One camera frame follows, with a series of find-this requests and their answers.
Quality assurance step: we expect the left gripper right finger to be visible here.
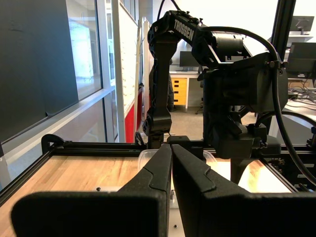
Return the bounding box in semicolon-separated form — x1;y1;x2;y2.
172;144;316;237

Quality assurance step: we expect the glass window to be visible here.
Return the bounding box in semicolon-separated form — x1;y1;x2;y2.
66;0;103;101

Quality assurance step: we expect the thin black cable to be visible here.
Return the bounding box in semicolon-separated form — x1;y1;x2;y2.
157;0;184;20

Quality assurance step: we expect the black computer monitor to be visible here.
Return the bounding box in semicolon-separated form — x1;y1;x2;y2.
286;42;316;77
179;51;199;69
291;16;315;35

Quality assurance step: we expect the yellow drawer cabinet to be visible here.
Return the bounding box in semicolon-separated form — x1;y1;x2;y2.
171;78;188;106

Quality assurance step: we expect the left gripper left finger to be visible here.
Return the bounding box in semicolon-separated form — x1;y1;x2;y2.
11;144;172;237

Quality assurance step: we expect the black control box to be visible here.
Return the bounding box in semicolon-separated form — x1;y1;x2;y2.
263;158;316;193

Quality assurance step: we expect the red panel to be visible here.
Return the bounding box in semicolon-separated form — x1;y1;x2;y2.
124;103;144;144

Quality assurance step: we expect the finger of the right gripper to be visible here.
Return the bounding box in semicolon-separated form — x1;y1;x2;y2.
231;158;253;185

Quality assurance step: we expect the black camera cable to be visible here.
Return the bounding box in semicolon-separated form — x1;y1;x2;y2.
256;110;316;130

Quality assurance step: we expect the clear plastic tub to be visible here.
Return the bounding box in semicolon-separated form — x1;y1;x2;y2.
138;149;215;171

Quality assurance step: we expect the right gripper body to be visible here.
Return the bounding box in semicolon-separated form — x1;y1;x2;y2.
198;52;288;149

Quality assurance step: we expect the white partition panel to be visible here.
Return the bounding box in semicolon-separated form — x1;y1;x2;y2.
112;0;141;144

